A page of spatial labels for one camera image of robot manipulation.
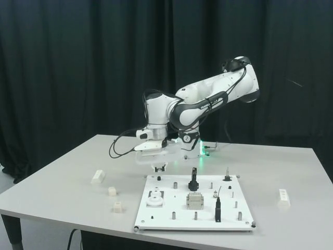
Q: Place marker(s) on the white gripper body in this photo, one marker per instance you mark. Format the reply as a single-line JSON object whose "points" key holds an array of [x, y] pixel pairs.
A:
{"points": [[156, 157]]}

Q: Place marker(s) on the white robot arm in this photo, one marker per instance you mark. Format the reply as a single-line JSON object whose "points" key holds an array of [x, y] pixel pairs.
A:
{"points": [[208, 93]]}

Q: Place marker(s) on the flat white mounting plate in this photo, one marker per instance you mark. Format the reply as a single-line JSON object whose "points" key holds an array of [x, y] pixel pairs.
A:
{"points": [[148, 146]]}

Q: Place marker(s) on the white small gear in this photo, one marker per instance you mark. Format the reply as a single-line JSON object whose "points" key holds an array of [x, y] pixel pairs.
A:
{"points": [[156, 194]]}

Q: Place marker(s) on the black waterproof plug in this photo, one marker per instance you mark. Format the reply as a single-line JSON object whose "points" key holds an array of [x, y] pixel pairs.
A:
{"points": [[193, 182]]}

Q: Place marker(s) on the white large gear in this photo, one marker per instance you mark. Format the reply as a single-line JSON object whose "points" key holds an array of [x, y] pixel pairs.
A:
{"points": [[154, 202]]}

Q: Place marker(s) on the white task board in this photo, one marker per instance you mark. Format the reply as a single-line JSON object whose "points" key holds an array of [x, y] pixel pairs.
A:
{"points": [[182, 205]]}

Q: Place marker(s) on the small white holder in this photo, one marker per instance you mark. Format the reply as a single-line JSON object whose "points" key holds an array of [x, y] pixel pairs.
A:
{"points": [[112, 191], [117, 207]]}

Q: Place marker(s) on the grey angled connector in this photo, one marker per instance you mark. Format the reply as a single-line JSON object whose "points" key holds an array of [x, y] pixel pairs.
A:
{"points": [[212, 146]]}

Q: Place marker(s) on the long white holder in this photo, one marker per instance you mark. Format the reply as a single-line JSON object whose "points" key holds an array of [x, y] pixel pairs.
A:
{"points": [[98, 177]]}

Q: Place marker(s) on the metal square peg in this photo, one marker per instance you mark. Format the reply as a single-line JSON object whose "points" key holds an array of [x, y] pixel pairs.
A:
{"points": [[195, 215]]}

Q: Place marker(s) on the metal BNC plug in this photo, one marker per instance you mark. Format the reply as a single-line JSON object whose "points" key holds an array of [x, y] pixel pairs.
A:
{"points": [[215, 194]]}

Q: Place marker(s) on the black USB plug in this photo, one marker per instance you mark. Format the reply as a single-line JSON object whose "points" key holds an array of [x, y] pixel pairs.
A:
{"points": [[218, 209]]}

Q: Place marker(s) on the black curtain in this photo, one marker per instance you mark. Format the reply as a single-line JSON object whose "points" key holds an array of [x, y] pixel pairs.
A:
{"points": [[78, 65]]}

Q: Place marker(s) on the white holder with holes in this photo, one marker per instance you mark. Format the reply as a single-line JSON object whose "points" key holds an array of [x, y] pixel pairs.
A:
{"points": [[283, 198]]}

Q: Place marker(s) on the dark table leg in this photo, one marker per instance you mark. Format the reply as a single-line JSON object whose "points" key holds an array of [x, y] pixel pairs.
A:
{"points": [[11, 231]]}

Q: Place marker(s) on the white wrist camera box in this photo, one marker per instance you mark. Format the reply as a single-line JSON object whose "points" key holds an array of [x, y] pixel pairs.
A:
{"points": [[144, 134]]}

